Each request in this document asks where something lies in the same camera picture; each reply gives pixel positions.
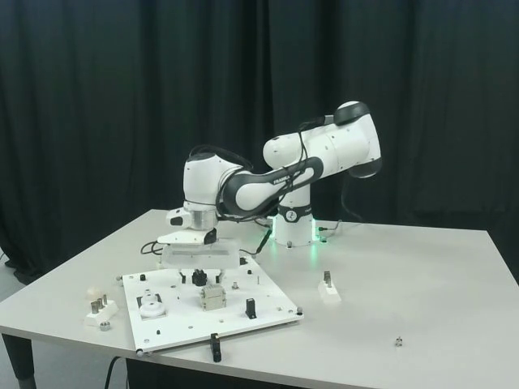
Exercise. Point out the white large gear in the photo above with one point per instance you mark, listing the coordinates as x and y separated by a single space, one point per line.
152 311

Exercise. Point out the black ribbed plug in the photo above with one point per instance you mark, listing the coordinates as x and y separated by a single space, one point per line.
199 278

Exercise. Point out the large metal square peg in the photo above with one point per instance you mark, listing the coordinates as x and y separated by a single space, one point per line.
326 279

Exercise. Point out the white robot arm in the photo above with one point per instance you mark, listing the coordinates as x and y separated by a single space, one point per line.
344 142

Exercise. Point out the white round peg holder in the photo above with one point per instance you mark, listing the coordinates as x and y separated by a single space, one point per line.
101 316

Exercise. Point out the white task board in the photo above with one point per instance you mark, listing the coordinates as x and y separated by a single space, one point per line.
227 328

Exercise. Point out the dark table leg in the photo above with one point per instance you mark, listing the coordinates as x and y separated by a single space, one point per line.
19 360

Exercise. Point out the medium metal square peg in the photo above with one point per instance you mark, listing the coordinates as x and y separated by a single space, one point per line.
331 282

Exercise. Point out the white square peg holder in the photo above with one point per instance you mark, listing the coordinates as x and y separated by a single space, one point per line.
330 295

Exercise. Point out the white round ball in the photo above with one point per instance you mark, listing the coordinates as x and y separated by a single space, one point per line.
93 293

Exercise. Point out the black upright plug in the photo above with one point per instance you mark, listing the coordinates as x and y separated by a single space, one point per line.
215 346

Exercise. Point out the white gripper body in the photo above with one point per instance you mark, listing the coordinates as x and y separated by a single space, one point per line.
202 255

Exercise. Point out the black curtain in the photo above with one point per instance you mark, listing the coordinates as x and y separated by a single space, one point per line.
121 101

